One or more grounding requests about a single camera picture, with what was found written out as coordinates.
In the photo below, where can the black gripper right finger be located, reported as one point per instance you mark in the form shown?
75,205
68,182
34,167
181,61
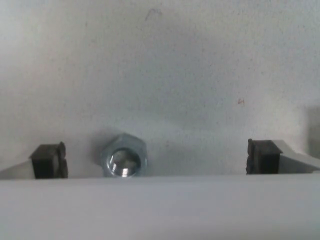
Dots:
267,157

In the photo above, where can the metal hex nut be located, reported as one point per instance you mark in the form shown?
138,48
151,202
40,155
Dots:
123,155

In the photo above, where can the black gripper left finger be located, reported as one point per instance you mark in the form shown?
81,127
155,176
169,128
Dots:
46,162

